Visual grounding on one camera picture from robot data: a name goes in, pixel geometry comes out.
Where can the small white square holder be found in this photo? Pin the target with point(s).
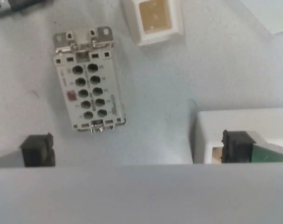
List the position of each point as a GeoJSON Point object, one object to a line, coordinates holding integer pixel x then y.
{"type": "Point", "coordinates": [155, 23]}

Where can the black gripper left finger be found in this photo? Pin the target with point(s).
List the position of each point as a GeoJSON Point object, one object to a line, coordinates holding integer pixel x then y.
{"type": "Point", "coordinates": [37, 151]}

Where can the grey waterproof plug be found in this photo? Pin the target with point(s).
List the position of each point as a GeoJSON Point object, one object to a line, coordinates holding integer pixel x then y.
{"type": "Point", "coordinates": [90, 93]}

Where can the white sloped holder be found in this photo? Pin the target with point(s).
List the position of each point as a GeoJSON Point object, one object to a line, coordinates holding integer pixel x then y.
{"type": "Point", "coordinates": [225, 120]}

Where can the white long holder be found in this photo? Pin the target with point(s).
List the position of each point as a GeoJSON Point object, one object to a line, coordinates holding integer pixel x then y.
{"type": "Point", "coordinates": [278, 14]}

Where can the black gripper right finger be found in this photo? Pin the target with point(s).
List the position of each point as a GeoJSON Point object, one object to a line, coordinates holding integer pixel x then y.
{"type": "Point", "coordinates": [236, 147]}

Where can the dark plug with grey body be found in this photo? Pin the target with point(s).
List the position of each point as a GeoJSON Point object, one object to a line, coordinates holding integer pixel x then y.
{"type": "Point", "coordinates": [17, 5]}

